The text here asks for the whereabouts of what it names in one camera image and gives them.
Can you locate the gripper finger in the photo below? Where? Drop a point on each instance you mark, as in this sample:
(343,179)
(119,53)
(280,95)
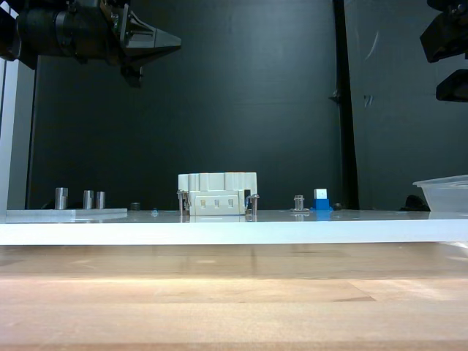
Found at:
(448,38)
(153,54)
(146,36)

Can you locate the beige connector base socket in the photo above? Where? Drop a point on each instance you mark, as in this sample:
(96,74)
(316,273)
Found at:
(215,197)

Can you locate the small silver coaxial connector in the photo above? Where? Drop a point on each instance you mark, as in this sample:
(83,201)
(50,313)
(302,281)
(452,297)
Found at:
(298,203)

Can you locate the clear plastic tub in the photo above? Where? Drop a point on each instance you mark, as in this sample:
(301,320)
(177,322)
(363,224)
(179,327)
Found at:
(448,197)

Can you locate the black rounded knob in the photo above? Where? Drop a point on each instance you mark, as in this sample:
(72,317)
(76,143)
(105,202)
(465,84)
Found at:
(415,203)

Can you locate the black board screw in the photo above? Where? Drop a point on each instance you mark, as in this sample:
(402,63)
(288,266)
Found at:
(135,206)
(337,207)

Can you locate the blue plug with white core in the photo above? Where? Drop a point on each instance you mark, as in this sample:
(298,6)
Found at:
(321,203)

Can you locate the grey metal plate with pegs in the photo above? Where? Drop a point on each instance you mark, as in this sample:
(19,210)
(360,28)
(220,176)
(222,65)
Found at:
(66,214)

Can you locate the white mounting board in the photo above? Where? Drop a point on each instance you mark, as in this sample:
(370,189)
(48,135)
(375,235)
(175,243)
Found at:
(234,232)

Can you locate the black table frame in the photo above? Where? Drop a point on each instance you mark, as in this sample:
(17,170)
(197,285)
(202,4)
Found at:
(345,109)

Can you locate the grey metal panel frame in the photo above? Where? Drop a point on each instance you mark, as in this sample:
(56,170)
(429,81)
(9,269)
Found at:
(14,146)

